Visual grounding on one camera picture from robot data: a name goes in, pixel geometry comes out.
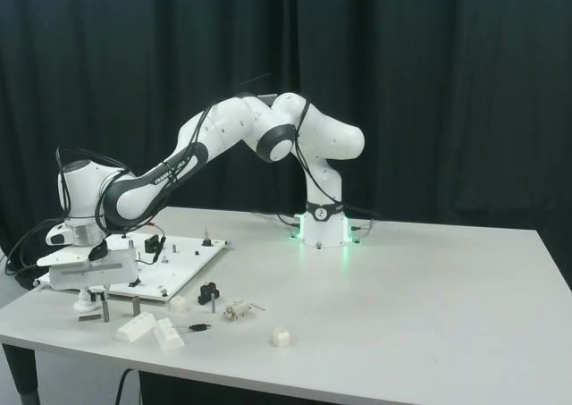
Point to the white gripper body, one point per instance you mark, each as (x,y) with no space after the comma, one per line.
(96,271)

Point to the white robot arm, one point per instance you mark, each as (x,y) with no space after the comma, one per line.
(313,132)

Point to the white medium gear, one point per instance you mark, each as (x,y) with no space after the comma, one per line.
(84,295)

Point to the white large gear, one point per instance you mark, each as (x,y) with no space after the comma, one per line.
(84,307)

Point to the metal round peg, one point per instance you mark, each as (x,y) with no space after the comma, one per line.
(89,318)
(106,313)

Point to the metal square peg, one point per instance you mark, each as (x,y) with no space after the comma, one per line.
(135,306)

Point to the flat white wrist plate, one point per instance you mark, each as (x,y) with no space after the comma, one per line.
(62,256)

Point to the long white peg holder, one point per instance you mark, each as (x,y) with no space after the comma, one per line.
(136,328)
(169,334)

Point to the small white holder block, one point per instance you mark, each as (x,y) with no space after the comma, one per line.
(281,337)
(178,303)

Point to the white task board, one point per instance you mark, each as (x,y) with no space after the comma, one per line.
(187,266)

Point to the black D-SUB plug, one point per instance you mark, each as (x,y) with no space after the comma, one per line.
(209,292)

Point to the black table leg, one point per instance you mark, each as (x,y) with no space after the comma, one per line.
(20,373)

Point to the beige waterproof plug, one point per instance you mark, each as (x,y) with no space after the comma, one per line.
(235,312)

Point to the black curtains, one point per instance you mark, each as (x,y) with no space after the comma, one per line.
(447,65)

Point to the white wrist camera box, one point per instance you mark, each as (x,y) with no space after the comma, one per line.
(58,236)

